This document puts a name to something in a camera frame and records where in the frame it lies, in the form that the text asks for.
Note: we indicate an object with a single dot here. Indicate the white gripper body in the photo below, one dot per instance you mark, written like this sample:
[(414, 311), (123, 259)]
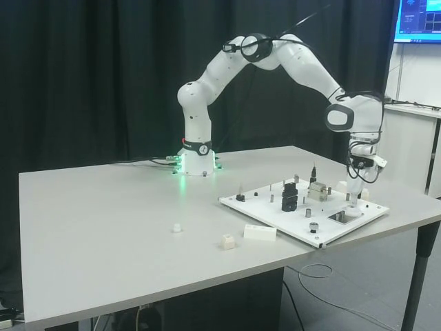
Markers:
[(355, 181)]

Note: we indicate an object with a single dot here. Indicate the white medium gear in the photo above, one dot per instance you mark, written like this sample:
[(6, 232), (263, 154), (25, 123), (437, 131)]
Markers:
[(353, 210)]

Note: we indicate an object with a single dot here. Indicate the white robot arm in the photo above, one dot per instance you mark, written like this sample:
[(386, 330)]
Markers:
[(220, 76)]

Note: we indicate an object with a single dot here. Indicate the white small gear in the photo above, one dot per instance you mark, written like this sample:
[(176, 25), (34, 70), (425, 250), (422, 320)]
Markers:
[(176, 228)]

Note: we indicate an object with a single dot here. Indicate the small white cube holder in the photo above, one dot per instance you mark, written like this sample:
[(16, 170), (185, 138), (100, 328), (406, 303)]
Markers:
[(364, 193), (227, 241)]

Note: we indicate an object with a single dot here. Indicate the black waterproof plug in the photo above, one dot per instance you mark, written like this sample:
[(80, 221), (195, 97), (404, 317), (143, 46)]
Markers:
[(313, 174)]

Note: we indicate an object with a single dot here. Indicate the white cabinet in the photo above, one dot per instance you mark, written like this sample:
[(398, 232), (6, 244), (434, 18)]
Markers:
[(413, 145)]

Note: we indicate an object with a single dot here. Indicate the black D-SUB plug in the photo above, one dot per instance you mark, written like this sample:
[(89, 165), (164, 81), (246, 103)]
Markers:
[(289, 198)]

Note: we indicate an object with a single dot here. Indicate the white task board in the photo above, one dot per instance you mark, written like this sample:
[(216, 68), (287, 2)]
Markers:
[(262, 215)]

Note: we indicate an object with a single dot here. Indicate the long white holder block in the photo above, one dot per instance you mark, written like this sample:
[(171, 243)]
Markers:
[(260, 232)]

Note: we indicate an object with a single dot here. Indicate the dark table leg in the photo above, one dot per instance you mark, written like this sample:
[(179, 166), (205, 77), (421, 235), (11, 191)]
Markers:
[(418, 276)]

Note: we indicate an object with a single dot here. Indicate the small black plug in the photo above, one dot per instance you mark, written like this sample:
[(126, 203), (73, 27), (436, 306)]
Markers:
[(240, 198)]

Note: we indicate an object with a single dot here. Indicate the blue screen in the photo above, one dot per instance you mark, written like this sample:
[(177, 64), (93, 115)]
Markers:
[(418, 20)]

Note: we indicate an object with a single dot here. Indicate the black curtain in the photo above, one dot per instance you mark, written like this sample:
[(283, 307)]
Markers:
[(103, 69)]

